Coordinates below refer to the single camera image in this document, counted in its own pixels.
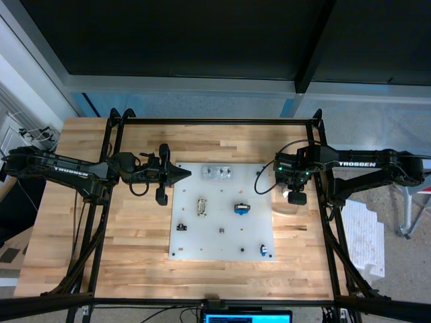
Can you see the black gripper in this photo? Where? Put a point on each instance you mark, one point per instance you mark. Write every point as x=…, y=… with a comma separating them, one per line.
x=164, y=151
x=297, y=198

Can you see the white RJ45 connector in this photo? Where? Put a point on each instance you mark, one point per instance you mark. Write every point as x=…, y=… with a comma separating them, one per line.
x=285, y=194

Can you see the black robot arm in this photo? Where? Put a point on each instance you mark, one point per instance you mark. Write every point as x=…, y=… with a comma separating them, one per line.
x=70, y=170
x=370, y=163

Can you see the beige connector housing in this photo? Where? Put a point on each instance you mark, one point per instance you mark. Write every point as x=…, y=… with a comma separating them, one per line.
x=201, y=207

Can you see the blue connector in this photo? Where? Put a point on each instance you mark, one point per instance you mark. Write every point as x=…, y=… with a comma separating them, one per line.
x=241, y=210

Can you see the clear plastic tub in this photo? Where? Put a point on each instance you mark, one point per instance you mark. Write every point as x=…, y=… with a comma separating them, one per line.
x=284, y=209

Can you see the black clamp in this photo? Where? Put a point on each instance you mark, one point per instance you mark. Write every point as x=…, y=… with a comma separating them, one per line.
x=182, y=227

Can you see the small blue socket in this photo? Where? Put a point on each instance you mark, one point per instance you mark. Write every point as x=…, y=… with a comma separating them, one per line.
x=263, y=249

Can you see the white task board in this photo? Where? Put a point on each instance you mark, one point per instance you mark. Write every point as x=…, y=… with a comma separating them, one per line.
x=208, y=235

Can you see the grey metal stand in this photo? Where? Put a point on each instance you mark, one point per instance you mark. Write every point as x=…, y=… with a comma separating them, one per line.
x=406, y=212

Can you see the laptop screen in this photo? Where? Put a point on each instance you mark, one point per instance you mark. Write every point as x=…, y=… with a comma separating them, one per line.
x=246, y=318

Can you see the black computer monitor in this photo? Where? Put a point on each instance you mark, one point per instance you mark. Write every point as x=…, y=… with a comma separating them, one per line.
x=17, y=208

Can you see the cardboard box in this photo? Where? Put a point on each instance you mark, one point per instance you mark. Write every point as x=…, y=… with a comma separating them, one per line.
x=20, y=240

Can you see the black aluminium frame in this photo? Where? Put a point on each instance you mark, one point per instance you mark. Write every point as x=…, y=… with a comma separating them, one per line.
x=215, y=120

